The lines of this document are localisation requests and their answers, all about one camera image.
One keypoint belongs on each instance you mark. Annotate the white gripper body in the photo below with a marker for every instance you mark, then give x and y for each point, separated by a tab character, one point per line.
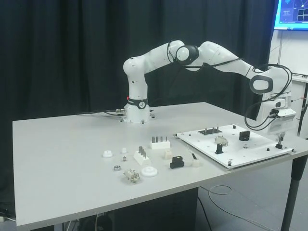
281	125

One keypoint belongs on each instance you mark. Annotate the black D-SUB plug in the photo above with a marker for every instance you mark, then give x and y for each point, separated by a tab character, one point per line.
177	163

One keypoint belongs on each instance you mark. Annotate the large metal round peg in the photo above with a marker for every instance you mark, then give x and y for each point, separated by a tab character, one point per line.
140	149

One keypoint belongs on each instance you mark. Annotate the black curtain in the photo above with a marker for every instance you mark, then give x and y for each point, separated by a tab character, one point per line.
60	60

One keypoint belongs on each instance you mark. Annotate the black table leg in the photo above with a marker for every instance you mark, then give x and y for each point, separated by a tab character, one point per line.
292	192

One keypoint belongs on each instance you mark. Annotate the small white holder block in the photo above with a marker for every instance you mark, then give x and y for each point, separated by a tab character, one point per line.
168	154

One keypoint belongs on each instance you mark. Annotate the white task board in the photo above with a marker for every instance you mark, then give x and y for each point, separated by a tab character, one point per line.
252	154

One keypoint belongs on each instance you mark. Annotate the black USB plug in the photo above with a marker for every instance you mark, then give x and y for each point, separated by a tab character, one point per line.
194	157

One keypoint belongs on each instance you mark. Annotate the white large gear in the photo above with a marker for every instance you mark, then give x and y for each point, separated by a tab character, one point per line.
149	172

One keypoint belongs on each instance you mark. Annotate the metal hex nut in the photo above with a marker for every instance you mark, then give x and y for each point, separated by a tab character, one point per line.
117	168

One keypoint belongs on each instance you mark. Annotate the white medium gear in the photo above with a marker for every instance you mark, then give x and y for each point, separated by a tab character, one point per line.
107	154

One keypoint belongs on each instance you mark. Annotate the white small gear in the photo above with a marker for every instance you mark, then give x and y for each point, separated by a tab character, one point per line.
124	150

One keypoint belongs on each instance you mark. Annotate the metal BNC plug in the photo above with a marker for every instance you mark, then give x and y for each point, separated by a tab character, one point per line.
124	158

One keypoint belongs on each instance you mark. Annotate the thin black rod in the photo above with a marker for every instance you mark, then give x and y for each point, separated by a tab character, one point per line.
306	106

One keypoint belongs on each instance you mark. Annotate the white round peg holder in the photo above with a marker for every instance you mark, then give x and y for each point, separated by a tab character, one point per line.
142	159

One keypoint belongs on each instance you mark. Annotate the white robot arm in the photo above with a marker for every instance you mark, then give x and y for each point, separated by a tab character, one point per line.
137	79

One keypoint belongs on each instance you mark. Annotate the flat white mounting plate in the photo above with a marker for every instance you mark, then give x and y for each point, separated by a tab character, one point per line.
284	113

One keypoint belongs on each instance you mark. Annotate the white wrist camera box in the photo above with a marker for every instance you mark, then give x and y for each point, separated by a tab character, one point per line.
280	104

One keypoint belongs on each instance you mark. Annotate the white square peg holder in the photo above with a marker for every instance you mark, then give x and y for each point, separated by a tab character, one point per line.
160	145

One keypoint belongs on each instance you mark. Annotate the white plug holder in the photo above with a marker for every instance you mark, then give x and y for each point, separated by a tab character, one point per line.
196	164

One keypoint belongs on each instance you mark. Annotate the beige waterproof plug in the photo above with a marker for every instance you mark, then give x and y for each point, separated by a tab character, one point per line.
128	174

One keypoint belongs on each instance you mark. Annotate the blue screen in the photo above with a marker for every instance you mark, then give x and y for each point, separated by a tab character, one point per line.
292	14

